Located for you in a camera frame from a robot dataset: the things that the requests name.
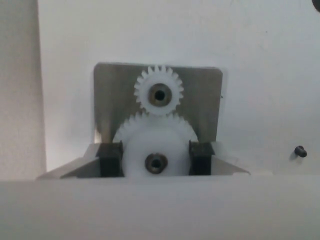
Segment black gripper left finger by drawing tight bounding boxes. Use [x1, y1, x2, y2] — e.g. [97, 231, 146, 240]
[36, 140, 126, 180]

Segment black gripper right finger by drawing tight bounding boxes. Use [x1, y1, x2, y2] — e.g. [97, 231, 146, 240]
[187, 139, 252, 176]

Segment white medium gear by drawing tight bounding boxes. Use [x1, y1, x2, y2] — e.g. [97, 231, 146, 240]
[113, 111, 199, 178]

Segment white small gear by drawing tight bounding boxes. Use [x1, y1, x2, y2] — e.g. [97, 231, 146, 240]
[133, 64, 185, 117]

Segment white task board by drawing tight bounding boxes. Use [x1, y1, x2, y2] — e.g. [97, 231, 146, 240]
[37, 0, 320, 181]

